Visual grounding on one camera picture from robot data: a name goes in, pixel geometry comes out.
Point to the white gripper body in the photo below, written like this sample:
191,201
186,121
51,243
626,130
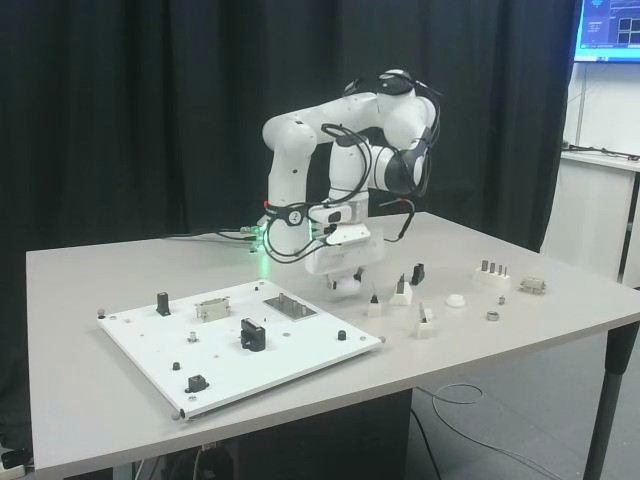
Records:
345,256

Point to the white large gear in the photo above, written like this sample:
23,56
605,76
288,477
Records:
346,289

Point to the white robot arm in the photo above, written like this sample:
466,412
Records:
290,150

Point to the white small gear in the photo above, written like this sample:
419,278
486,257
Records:
455,302

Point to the black plug in holder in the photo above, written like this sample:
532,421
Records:
373,297

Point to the white plug holder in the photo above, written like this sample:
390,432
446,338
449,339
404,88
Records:
424,327
401,297
374,308

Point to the grey plug in holder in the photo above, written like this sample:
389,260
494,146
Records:
401,285

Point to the white task board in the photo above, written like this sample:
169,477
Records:
225,360

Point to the white peg holder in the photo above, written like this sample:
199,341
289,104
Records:
491,278

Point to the round metal BNC plug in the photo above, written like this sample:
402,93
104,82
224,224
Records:
492,316

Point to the metal D-SUB plug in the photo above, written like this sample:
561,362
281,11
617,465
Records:
531,286

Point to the black curtain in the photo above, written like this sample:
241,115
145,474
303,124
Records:
150,125

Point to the white cabinet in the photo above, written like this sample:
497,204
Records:
585,215

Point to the black table leg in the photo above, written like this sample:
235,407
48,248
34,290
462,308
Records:
611,400

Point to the blue screen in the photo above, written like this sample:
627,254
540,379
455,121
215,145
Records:
607,30

